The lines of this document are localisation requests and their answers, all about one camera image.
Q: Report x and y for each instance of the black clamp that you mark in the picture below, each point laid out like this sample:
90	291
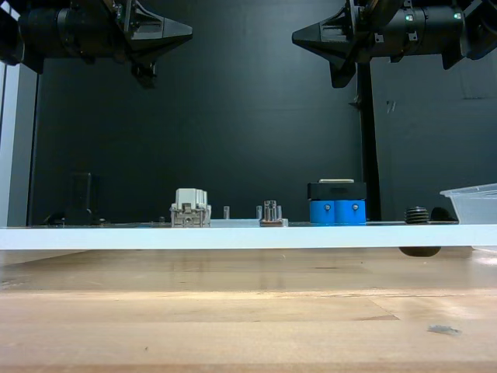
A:
81	198

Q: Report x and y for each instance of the white board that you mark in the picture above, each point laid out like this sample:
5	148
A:
248	237

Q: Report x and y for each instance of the grey metal wall post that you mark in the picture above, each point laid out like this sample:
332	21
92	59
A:
15	155

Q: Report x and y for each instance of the grey connector housing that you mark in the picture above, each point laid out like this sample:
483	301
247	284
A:
190	210

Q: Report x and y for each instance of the black rubber foot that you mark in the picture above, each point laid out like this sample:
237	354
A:
419	252

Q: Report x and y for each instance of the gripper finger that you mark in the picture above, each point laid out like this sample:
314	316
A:
334	29
155	48
171	29
330	48

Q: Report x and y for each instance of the small silver socket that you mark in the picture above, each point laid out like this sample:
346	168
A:
270	215

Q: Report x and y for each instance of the clear plastic tub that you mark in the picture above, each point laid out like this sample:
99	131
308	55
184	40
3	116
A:
477	206

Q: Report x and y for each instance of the black M12 threaded stud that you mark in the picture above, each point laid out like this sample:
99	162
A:
416	215

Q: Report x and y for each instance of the black pillar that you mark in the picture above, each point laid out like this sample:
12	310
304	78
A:
365	155

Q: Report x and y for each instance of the blue and black connector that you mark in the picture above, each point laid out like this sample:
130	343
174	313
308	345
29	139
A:
337	206

